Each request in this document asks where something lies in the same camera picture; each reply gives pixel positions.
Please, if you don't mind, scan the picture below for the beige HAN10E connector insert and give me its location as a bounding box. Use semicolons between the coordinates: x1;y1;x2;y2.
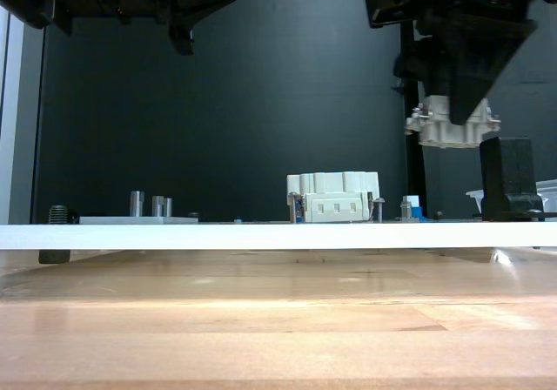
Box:
406;95;502;150

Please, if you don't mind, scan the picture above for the black connector socket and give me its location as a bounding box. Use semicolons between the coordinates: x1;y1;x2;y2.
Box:
473;136;547;223

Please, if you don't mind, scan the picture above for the blue white small connector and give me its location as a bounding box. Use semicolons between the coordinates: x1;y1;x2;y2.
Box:
399;194;425;222

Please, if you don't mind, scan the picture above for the beige connector hub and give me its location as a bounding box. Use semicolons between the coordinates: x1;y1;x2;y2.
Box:
285;171;387;225

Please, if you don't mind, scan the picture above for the clear plastic tub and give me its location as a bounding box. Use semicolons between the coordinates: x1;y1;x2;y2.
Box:
463;178;557;215

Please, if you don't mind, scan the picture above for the black screw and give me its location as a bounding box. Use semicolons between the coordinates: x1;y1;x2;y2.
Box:
48;205;70;225

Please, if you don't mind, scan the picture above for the grey metal plate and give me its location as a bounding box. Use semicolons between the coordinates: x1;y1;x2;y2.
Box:
78;215;200;226

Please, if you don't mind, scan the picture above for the white board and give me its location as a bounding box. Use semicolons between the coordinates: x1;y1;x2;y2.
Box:
0;220;557;251

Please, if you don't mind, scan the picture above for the black board foot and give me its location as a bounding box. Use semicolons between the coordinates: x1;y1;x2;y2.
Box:
37;249;71;265

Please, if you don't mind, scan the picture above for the black wall pillar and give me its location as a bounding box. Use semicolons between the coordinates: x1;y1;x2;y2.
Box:
399;26;430;218

